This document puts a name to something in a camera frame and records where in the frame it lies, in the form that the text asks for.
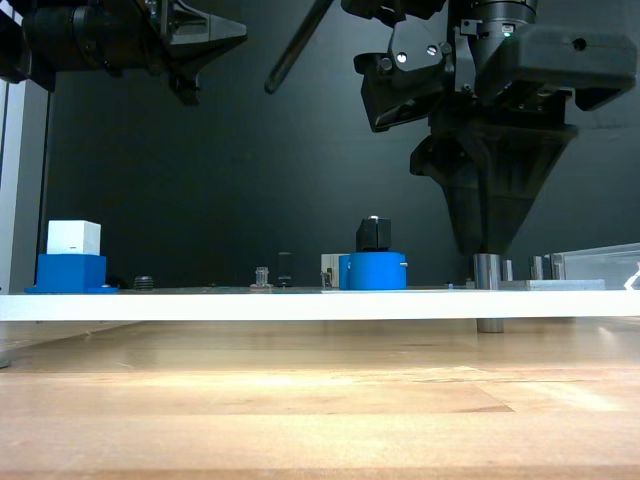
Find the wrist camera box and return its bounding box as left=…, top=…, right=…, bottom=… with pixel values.
left=353, top=22, right=451, bottom=134

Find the black clamp block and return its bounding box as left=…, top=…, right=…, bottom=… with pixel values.
left=354, top=214, right=392, bottom=252

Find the white board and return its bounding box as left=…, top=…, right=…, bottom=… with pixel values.
left=0, top=287, right=640, bottom=324

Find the blue square holder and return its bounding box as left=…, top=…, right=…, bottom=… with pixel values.
left=24, top=253, right=120, bottom=295

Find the white cube block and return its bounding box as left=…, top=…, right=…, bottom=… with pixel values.
left=47, top=219, right=102, bottom=256

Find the clear plastic container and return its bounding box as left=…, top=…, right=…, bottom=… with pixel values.
left=564, top=243, right=640, bottom=292

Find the blue round holder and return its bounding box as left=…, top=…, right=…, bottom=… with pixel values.
left=338, top=251, right=409, bottom=291

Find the beige connector housing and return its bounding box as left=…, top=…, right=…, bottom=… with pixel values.
left=319, top=253, right=351, bottom=290

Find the steel 16mm cylinder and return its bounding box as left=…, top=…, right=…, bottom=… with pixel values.
left=473, top=253, right=503, bottom=334

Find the grey metal plate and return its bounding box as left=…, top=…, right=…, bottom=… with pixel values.
left=497, top=278, right=607, bottom=292

